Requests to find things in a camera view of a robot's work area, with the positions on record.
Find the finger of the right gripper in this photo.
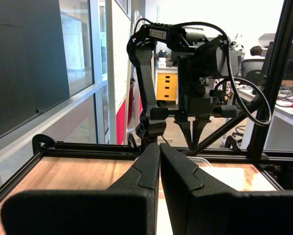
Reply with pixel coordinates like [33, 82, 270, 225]
[194, 121, 210, 149]
[177, 121, 193, 150]

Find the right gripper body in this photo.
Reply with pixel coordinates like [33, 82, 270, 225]
[150, 57, 238, 123]

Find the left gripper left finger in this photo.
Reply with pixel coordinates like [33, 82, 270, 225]
[0, 143, 160, 235]

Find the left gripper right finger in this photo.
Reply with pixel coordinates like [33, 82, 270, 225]
[160, 143, 293, 235]

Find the clear plastic tub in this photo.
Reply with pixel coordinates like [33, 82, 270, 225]
[182, 156, 213, 169]

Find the yellow drawer cabinet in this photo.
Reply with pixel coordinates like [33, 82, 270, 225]
[157, 72, 179, 101]

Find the office chair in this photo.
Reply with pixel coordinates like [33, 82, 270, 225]
[241, 58, 267, 85]

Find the person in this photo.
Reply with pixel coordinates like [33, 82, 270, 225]
[249, 45, 266, 60]

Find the white desk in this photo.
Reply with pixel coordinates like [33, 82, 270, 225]
[234, 83, 293, 150]

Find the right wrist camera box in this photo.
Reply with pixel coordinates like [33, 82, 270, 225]
[196, 36, 238, 78]

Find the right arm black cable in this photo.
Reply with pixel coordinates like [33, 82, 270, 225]
[175, 21, 271, 127]

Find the black frame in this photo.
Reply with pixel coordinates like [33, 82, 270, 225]
[0, 0, 293, 211]

